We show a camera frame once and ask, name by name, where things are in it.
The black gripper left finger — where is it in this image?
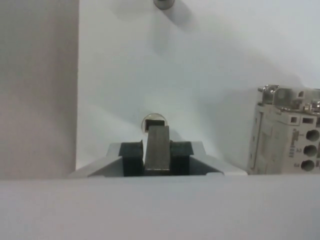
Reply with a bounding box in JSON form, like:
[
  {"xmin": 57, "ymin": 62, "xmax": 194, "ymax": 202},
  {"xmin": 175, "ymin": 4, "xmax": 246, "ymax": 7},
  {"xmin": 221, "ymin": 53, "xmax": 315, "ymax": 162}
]
[{"xmin": 66, "ymin": 140, "xmax": 149, "ymax": 179}]

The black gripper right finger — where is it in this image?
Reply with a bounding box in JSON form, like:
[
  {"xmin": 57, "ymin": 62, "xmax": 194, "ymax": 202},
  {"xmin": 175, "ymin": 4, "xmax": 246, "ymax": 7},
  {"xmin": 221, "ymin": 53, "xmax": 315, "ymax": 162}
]
[{"xmin": 168, "ymin": 140, "xmax": 248, "ymax": 177}]

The metal square peg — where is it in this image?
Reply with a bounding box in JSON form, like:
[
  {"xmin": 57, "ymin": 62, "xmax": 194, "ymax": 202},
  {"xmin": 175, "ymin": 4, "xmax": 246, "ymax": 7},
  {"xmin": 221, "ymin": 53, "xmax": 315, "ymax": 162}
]
[{"xmin": 143, "ymin": 125, "xmax": 172, "ymax": 177}]

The metal round peg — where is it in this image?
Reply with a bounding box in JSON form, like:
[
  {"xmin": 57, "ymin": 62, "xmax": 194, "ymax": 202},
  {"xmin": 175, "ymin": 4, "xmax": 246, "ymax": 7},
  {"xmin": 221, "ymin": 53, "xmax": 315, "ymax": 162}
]
[{"xmin": 152, "ymin": 0, "xmax": 171, "ymax": 11}]

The white task board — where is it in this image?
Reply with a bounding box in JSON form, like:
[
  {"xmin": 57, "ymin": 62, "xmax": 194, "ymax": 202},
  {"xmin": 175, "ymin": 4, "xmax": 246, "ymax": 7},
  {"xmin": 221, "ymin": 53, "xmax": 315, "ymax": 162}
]
[{"xmin": 75, "ymin": 0, "xmax": 320, "ymax": 180}]

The grey rectangular connector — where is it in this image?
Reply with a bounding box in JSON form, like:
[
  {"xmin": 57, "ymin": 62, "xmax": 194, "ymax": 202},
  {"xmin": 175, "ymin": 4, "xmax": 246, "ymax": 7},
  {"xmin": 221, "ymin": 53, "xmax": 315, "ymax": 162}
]
[{"xmin": 246, "ymin": 84, "xmax": 320, "ymax": 176}]

